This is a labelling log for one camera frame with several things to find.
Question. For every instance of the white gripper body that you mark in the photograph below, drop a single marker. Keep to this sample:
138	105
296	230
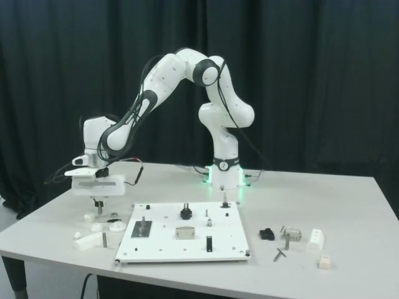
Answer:
109	187

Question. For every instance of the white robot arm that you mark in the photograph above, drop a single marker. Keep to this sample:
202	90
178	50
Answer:
224	146

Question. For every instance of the metal square peg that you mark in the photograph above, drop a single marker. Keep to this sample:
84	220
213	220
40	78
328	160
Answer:
287	243
104	240

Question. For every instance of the small white holder block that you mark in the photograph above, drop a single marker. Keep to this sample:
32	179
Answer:
89	217
324	261

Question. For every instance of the metal bolt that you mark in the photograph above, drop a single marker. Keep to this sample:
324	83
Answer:
114	215

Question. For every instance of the white small gear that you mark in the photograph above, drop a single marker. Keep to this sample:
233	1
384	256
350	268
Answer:
98	227

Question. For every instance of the white medium gear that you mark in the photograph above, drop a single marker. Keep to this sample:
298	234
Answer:
117	228

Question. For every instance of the thin black rod red tag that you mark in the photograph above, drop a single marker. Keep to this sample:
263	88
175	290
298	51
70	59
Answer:
140	176

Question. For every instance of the tiny white piece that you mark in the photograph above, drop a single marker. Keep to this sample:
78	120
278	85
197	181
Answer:
76	235

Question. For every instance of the long white holder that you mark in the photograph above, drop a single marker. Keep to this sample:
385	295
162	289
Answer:
87	243

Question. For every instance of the black waterproof plug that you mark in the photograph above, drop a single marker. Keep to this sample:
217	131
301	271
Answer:
185	213

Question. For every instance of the white task board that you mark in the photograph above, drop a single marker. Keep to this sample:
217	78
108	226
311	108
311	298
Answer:
187	246

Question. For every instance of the metal BNC plug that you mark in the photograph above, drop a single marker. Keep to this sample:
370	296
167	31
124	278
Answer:
209	222

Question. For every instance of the dark table leg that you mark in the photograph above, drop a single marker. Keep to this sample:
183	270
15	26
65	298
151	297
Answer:
14	277

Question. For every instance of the black curtain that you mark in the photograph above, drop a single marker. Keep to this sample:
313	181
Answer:
62	62

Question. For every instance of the black Ethernet plug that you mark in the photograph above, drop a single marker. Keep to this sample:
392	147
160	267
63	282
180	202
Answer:
266	234

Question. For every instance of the beige D-SUB plug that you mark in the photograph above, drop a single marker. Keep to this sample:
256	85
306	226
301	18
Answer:
291	233

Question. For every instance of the tall white holder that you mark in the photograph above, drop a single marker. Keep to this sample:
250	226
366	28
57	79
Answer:
315	240

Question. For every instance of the small white camera box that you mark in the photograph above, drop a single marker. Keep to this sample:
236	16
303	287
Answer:
79	160

